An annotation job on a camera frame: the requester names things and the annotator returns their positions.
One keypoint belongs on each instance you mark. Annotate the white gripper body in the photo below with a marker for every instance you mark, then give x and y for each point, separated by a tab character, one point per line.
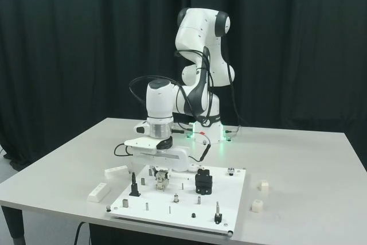
175	159

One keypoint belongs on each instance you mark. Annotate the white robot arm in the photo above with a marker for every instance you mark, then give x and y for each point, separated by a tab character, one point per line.
198	35

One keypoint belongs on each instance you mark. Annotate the white large gear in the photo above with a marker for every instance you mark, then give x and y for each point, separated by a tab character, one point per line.
193	168

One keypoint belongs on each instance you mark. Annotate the metal BNC plug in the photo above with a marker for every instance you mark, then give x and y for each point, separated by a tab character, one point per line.
175	198

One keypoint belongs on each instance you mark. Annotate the white small gear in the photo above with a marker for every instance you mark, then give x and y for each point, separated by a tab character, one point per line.
201	167

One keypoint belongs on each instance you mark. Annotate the tall black plug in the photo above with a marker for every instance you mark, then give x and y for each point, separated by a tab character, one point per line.
134	189

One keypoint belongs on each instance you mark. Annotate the flat white mounting plate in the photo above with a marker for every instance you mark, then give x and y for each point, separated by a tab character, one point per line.
140	143

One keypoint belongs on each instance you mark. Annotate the black rod with red tag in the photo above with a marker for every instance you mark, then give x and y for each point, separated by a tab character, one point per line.
206	151

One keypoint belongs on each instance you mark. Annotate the black D-SUB plug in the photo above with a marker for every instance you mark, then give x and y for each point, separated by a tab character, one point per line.
204	183

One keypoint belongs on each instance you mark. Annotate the long white holder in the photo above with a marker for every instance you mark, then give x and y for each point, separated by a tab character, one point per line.
116	171
99	192

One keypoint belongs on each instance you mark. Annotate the metal square peg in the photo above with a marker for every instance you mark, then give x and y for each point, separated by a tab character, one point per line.
125	203

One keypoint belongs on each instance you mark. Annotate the white task board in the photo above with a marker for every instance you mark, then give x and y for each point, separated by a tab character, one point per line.
177	219

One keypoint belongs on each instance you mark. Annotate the metal bolt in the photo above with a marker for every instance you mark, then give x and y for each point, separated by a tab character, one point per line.
230	171

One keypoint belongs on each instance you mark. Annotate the black cabinet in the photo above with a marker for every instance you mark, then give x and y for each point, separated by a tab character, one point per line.
157	236

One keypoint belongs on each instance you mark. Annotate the black plug with metal tip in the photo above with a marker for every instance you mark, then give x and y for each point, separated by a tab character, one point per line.
218	215

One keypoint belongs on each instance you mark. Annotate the small white holder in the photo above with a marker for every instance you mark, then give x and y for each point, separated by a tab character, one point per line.
263	185
257	205

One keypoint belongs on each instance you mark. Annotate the black curtain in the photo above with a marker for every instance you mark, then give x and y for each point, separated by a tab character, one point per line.
71	41

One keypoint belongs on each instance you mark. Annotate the black table leg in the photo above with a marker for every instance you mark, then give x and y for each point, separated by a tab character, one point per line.
11	225

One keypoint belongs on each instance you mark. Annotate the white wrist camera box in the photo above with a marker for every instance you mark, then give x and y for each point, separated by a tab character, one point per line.
142	128

